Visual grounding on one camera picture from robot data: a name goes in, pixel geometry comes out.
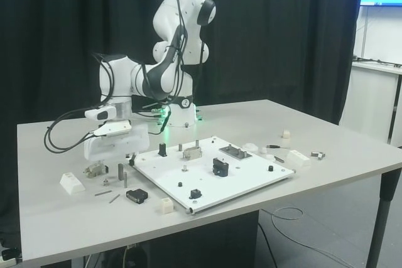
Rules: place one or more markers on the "thick metal square peg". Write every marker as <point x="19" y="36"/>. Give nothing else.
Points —
<point x="121" y="172"/>

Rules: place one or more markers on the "flat white mounting plate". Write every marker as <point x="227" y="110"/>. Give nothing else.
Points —
<point x="113" y="130"/>

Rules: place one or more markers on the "white medium gear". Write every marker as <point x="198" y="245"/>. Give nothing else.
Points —
<point x="270" y="157"/>

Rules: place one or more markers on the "black table leg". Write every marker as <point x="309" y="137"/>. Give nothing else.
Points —
<point x="381" y="217"/>

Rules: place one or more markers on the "white peg holder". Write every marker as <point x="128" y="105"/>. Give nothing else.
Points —
<point x="70" y="183"/>
<point x="298" y="158"/>

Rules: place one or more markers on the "small dark metal peg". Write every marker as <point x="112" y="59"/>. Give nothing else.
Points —
<point x="279" y="158"/>

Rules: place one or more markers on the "black D-SUB plug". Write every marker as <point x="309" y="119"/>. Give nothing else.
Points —
<point x="136" y="196"/>

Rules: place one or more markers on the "white large gear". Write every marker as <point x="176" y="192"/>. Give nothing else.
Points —
<point x="250" y="147"/>

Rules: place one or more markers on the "black box under table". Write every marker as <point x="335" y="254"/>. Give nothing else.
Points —
<point x="204" y="243"/>

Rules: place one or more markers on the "small metal plug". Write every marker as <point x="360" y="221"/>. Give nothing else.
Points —
<point x="318" y="154"/>

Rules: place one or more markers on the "small white camera box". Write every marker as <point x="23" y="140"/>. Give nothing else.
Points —
<point x="100" y="113"/>

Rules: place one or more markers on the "black curtain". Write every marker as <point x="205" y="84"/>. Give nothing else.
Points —
<point x="63" y="29"/>

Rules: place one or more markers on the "thin metal round peg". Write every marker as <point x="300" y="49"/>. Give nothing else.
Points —
<point x="103" y="192"/>
<point x="114" y="198"/>

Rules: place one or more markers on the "grey metal connector bracket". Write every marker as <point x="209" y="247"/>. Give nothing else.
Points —
<point x="92" y="171"/>

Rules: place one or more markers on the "metal BNC plug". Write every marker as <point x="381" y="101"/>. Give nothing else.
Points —
<point x="105" y="182"/>

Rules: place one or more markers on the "white task board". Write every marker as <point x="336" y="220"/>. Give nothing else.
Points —
<point x="169" y="192"/>

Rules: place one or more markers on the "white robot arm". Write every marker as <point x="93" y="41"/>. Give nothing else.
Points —
<point x="176" y="13"/>

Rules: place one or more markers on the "white cabinet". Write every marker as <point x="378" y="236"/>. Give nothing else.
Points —
<point x="377" y="98"/>

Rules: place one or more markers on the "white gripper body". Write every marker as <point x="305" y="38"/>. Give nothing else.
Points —
<point x="119" y="145"/>

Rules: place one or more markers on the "white small gear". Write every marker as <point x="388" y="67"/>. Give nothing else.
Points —
<point x="266" y="150"/>

